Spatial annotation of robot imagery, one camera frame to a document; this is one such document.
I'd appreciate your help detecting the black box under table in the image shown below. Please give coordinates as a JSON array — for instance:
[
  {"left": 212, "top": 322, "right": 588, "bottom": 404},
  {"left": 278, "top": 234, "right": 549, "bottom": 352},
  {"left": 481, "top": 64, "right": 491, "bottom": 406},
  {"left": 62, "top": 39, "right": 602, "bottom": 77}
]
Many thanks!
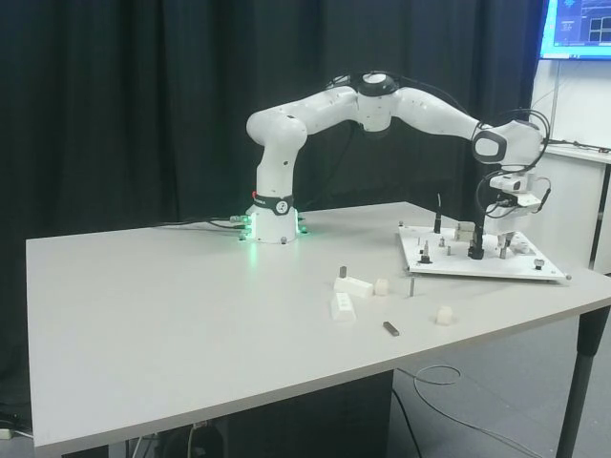
[{"left": 124, "top": 369, "right": 395, "bottom": 458}]

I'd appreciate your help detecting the white task board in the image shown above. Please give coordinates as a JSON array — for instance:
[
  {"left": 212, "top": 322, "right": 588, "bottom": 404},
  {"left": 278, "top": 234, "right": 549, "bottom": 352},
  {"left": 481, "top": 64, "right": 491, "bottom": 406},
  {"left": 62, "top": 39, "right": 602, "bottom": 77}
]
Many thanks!
[{"left": 396, "top": 222, "right": 572, "bottom": 287}]

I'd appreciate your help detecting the grey floor cable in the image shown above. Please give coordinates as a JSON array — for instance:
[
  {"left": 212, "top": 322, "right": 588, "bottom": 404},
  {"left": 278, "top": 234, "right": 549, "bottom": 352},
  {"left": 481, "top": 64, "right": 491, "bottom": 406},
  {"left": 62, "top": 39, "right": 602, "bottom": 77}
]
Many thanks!
[{"left": 411, "top": 364, "right": 567, "bottom": 458}]

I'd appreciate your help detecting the black base cable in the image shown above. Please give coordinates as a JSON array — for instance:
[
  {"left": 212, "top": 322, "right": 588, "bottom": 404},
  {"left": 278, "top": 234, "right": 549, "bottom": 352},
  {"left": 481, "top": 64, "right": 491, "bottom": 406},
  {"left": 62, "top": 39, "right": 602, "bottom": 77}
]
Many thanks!
[{"left": 159, "top": 215, "right": 252, "bottom": 236}]

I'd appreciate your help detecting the black table leg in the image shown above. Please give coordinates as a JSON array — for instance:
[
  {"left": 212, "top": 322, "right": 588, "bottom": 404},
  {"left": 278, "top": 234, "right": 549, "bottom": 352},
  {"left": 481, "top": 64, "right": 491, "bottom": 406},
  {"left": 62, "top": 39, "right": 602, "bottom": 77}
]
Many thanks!
[{"left": 557, "top": 304, "right": 603, "bottom": 458}]

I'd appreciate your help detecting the blue screen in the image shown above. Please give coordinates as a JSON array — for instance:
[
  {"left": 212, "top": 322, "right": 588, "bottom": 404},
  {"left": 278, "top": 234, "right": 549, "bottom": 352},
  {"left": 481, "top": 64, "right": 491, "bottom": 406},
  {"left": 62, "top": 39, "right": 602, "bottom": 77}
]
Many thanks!
[{"left": 539, "top": 0, "right": 611, "bottom": 61}]

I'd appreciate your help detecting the white peg holder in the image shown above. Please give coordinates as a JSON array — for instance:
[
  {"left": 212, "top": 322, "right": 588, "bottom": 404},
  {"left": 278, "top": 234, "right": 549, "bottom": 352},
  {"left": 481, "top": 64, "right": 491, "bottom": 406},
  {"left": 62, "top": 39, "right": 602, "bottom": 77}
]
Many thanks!
[
  {"left": 328, "top": 292, "right": 357, "bottom": 323},
  {"left": 332, "top": 275, "right": 374, "bottom": 299}
]

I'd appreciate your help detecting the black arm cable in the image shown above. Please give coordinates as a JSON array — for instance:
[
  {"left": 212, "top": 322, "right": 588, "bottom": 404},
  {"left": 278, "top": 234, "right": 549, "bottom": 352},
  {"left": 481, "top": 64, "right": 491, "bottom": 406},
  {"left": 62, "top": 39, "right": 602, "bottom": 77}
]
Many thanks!
[{"left": 324, "top": 70, "right": 555, "bottom": 242}]

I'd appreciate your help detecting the black curtain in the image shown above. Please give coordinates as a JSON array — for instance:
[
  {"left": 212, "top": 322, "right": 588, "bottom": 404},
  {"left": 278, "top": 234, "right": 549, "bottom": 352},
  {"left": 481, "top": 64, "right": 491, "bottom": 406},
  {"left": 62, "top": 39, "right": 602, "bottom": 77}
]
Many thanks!
[{"left": 0, "top": 0, "right": 550, "bottom": 421}]

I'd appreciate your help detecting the white cabinet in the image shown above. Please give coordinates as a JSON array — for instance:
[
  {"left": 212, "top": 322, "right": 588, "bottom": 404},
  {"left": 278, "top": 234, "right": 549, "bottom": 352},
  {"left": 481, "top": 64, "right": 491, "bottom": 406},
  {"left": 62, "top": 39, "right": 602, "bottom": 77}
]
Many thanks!
[{"left": 505, "top": 140, "right": 611, "bottom": 277}]

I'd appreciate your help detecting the black floor cable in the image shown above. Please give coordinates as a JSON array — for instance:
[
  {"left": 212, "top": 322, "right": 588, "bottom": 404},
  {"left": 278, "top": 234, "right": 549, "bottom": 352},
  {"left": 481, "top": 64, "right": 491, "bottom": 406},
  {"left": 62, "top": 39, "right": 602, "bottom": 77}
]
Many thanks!
[{"left": 390, "top": 386, "right": 433, "bottom": 458}]

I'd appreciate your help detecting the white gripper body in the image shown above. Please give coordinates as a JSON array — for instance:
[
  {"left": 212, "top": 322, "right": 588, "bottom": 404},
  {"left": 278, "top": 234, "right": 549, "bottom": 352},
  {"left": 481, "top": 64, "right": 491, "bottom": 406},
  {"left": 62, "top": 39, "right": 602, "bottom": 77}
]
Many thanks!
[{"left": 482, "top": 208, "right": 526, "bottom": 240}]

